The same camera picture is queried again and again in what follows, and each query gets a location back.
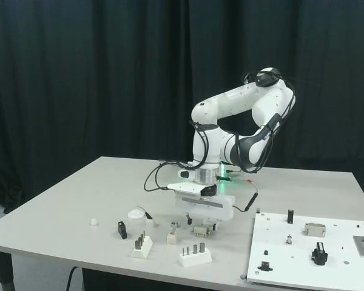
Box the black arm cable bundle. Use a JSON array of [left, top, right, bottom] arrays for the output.
[[143, 69, 298, 193]]

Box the black cable under table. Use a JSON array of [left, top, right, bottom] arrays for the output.
[[67, 266, 83, 291]]

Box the black USB plug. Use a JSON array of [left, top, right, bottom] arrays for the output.
[[116, 221, 128, 240]]

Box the flat white mounting plate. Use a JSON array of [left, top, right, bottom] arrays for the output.
[[166, 182, 203, 195]]

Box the white square peg holder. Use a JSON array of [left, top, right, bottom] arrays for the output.
[[130, 237, 154, 259]]

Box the black table leg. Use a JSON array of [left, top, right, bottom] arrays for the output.
[[0, 249, 16, 291]]

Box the thin black rod red tag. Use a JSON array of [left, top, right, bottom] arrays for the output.
[[232, 178, 260, 213]]

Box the white round peg holder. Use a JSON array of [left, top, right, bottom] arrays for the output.
[[178, 249, 213, 269]]

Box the white large gear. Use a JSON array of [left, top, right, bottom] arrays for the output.
[[127, 209, 146, 224]]

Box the white task board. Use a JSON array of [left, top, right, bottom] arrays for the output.
[[246, 211, 364, 287]]

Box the black Ethernet plug with wire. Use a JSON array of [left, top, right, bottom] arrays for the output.
[[137, 206, 154, 220]]

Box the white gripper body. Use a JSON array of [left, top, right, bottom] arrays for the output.
[[173, 195, 235, 221]]

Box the grey waterproof plug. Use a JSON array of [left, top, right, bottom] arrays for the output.
[[191, 224, 214, 237]]

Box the black D-SUB plug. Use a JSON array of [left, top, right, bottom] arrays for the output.
[[310, 241, 329, 268]]

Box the black curtain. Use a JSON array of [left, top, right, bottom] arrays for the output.
[[0, 0, 364, 215]]

